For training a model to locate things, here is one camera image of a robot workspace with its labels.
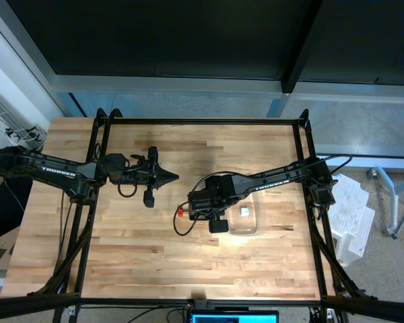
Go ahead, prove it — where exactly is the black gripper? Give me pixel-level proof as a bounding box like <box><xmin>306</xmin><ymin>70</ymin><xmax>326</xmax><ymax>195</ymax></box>
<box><xmin>127</xmin><ymin>145</ymin><xmax>180</xmax><ymax>209</ymax></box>
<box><xmin>208</xmin><ymin>210</ymin><xmax>230</xmax><ymax>235</ymax></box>

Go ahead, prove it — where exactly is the clear plastic tub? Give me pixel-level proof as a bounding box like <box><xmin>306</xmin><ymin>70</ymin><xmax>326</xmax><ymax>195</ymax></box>
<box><xmin>222</xmin><ymin>193</ymin><xmax>267</xmax><ymax>240</ymax></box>

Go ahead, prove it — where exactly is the black vise with orange knob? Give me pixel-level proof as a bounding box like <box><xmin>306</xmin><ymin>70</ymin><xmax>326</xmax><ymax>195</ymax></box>
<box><xmin>177</xmin><ymin>203</ymin><xmax>209</xmax><ymax>222</ymax></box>

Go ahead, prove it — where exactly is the laptop screen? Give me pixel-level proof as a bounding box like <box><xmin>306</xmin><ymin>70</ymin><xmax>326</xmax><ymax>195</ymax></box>
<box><xmin>188</xmin><ymin>310</ymin><xmax>279</xmax><ymax>323</ymax></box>

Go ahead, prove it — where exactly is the brown cardboard box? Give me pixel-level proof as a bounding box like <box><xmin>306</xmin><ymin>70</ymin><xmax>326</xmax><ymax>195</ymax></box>
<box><xmin>0</xmin><ymin>225</ymin><xmax>21</xmax><ymax>270</ymax></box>

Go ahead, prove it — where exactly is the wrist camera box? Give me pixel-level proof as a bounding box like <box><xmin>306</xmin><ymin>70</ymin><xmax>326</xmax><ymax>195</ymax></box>
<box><xmin>187</xmin><ymin>190</ymin><xmax>213</xmax><ymax>213</ymax></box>

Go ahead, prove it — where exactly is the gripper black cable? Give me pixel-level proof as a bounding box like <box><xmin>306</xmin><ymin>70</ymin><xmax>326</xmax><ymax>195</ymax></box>
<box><xmin>172</xmin><ymin>171</ymin><xmax>238</xmax><ymax>236</ymax></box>
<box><xmin>116</xmin><ymin>168</ymin><xmax>138</xmax><ymax>199</ymax></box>

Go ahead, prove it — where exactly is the black metal frame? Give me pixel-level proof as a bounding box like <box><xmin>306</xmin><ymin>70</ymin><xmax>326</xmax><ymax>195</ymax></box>
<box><xmin>0</xmin><ymin>107</ymin><xmax>404</xmax><ymax>323</ymax></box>

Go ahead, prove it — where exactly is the black table-level camera box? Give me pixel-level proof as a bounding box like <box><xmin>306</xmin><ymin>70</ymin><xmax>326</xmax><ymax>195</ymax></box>
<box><xmin>191</xmin><ymin>296</ymin><xmax>210</xmax><ymax>311</ymax></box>

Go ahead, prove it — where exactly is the arm shoulder cable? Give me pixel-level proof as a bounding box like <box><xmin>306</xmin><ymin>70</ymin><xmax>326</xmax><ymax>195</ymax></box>
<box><xmin>322</xmin><ymin>153</ymin><xmax>354</xmax><ymax>176</ymax></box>

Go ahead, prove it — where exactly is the cable bundle with plugs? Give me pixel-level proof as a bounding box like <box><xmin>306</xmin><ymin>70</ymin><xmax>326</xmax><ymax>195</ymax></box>
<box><xmin>0</xmin><ymin>112</ymin><xmax>44</xmax><ymax>144</ymax></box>

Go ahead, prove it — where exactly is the silver metal chair frame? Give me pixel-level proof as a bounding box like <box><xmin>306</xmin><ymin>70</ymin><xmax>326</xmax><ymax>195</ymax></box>
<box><xmin>366</xmin><ymin>166</ymin><xmax>404</xmax><ymax>240</ymax></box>

